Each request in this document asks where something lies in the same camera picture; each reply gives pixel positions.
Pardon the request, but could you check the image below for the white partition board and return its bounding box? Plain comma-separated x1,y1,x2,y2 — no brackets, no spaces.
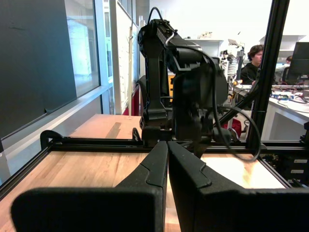
115,0,134,115

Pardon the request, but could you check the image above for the black frame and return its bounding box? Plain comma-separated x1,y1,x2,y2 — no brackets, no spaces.
0,0,309,201

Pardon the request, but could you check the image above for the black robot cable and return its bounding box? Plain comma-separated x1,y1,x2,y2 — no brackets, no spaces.
197,47,263,162

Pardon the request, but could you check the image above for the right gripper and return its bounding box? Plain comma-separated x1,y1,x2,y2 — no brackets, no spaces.
171,56,229,159

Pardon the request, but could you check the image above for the black computer monitor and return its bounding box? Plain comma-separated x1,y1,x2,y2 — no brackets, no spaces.
285,42,309,85

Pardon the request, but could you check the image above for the person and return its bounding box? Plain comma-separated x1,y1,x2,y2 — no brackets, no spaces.
240,44,265,86

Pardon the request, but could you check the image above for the white desk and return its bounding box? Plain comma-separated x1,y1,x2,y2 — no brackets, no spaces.
261,83,309,141

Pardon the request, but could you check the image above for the window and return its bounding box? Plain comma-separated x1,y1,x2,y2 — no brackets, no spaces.
64,0,101,96

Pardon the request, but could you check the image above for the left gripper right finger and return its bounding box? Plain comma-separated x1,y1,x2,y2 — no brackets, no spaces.
168,141,309,232

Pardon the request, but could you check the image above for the white shelf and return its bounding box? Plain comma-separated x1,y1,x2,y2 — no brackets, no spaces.
184,37,225,58

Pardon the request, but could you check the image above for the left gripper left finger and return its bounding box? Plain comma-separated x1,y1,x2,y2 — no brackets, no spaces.
10,141,169,232

